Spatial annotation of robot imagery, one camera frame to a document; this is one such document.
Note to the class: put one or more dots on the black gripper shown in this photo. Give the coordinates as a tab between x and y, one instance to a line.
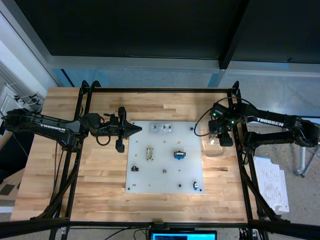
225	135
117	127

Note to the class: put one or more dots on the clear RJ45 connector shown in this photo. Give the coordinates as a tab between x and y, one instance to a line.
212	142

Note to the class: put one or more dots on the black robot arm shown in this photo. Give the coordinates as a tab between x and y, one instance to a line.
270	122
50	126

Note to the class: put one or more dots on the beige connector housing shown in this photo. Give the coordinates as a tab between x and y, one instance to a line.
149	153

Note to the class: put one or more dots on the blue and black connector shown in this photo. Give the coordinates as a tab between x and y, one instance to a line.
179	156

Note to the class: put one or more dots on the clear plastic tub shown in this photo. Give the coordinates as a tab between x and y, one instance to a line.
215	152

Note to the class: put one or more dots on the small black clamp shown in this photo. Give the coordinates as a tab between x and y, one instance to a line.
135	169

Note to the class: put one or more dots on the white task board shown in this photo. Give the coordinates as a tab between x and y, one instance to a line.
160	160

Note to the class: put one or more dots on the small blue socket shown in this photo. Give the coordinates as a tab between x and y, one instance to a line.
195	185

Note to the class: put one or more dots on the white foam sheet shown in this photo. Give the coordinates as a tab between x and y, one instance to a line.
271	182

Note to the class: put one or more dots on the laptop screen with blue edge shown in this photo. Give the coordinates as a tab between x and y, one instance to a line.
182	236

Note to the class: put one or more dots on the black power plugs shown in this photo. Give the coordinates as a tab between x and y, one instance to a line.
21	99

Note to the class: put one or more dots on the large black box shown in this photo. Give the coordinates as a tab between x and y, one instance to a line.
12	157

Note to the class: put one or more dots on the flat cardboard box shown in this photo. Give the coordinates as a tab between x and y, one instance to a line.
16	178

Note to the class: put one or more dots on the black metal frame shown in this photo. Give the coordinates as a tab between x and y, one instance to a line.
160	90

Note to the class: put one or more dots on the grey aluminium partition frame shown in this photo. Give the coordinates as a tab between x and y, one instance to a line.
150	61

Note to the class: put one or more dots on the grey metal chair frame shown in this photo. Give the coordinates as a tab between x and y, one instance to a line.
301	160

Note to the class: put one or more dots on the black wall post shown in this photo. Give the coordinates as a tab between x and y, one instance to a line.
232	37

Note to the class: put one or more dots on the black table-level camera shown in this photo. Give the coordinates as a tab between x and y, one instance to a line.
160	226

